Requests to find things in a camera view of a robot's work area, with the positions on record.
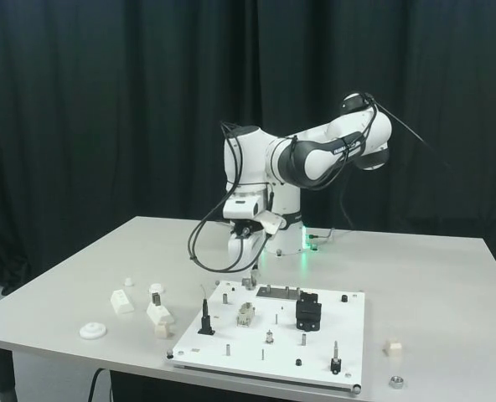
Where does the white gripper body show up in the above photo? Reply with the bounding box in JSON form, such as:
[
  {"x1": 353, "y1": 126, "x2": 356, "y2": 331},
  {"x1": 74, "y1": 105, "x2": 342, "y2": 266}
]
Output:
[{"x1": 227, "y1": 231, "x2": 270, "y2": 274}]

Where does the white task board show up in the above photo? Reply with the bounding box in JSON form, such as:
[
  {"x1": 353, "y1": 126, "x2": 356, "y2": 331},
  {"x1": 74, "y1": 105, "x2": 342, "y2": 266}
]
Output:
[{"x1": 166, "y1": 279, "x2": 377, "y2": 395}]

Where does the black D-SUB plug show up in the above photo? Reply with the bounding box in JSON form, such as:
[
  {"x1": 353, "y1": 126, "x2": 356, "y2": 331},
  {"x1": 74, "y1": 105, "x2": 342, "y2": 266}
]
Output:
[{"x1": 294, "y1": 291, "x2": 323, "y2": 332}]

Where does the black USB plug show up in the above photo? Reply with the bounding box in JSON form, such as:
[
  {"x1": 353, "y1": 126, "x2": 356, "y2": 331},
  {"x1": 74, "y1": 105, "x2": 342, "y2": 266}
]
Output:
[{"x1": 197, "y1": 284, "x2": 216, "y2": 335}]

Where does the white holder with peg hole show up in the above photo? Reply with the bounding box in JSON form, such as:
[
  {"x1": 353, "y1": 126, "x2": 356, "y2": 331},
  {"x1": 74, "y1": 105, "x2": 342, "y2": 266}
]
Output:
[{"x1": 146, "y1": 301, "x2": 176, "y2": 324}]

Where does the metal bolt with black base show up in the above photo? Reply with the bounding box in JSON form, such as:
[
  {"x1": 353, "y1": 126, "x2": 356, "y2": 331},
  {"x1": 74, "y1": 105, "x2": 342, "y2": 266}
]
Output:
[{"x1": 329, "y1": 339, "x2": 342, "y2": 373}]

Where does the white holder block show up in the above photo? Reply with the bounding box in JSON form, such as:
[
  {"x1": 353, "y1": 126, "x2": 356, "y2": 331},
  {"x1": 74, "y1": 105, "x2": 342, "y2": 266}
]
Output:
[{"x1": 110, "y1": 287, "x2": 135, "y2": 314}]

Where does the white large gear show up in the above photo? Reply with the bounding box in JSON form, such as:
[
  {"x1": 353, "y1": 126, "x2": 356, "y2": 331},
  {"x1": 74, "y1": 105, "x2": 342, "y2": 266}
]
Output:
[{"x1": 79, "y1": 321, "x2": 107, "y2": 341}]

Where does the black curtain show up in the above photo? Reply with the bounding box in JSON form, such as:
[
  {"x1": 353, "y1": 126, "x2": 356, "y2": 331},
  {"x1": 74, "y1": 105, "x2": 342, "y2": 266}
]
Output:
[{"x1": 0, "y1": 0, "x2": 496, "y2": 296}]

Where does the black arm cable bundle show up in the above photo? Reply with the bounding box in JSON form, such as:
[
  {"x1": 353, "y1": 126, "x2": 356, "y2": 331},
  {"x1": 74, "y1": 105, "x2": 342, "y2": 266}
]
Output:
[{"x1": 187, "y1": 95, "x2": 380, "y2": 273}]

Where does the grey base cable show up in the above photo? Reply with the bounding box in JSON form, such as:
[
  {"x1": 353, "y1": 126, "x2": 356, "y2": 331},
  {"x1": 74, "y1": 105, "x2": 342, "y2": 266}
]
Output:
[{"x1": 308, "y1": 228, "x2": 337, "y2": 245}]

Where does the black cable under table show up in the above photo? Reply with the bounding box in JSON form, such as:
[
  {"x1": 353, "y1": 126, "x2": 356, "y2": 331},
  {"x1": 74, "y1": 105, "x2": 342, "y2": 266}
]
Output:
[{"x1": 90, "y1": 368, "x2": 111, "y2": 402}]

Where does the taut thin black cable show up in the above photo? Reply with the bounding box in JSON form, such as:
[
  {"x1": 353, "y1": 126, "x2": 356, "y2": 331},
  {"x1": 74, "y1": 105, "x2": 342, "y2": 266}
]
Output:
[{"x1": 373, "y1": 100, "x2": 457, "y2": 172}]

